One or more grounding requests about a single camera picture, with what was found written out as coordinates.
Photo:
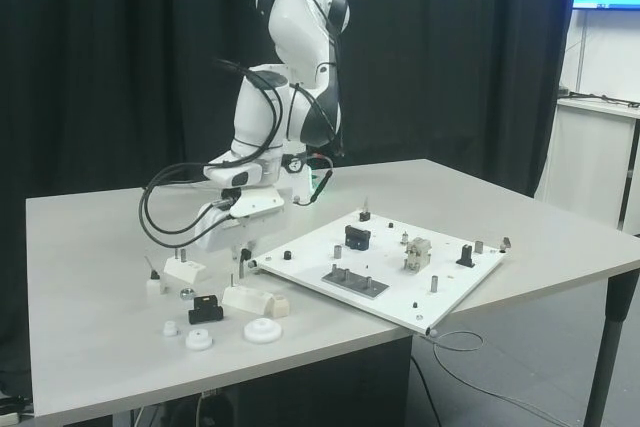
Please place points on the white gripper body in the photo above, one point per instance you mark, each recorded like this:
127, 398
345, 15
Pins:
215, 232

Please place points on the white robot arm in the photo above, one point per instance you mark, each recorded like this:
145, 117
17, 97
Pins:
252, 112

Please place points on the white peg holder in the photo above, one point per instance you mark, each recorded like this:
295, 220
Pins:
186, 271
245, 299

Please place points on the flat white mounting plate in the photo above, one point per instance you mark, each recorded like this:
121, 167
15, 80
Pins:
260, 199

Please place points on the beige plug block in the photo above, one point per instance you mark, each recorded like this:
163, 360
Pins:
277, 307

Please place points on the metal bolt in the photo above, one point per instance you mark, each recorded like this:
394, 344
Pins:
187, 293

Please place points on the black D-SUB plug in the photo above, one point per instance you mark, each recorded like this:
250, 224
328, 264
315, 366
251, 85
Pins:
205, 309

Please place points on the white large gear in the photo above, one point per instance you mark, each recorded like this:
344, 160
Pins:
262, 332

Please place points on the small white plug holder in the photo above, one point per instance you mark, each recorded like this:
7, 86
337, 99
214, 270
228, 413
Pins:
155, 288

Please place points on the white medium gear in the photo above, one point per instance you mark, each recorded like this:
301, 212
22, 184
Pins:
198, 339

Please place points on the white small gear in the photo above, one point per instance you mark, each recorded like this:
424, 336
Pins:
169, 329

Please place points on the white task board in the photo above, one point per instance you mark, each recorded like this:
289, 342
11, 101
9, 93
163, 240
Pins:
380, 267

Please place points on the black curtain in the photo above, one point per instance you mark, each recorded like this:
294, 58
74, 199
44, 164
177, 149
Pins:
125, 47

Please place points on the white cabinet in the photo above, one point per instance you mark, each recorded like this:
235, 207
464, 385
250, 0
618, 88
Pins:
595, 162

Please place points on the black table leg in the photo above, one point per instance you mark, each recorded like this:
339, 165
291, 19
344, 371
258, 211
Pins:
607, 347

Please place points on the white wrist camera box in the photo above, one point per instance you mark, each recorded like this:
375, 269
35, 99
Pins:
235, 176

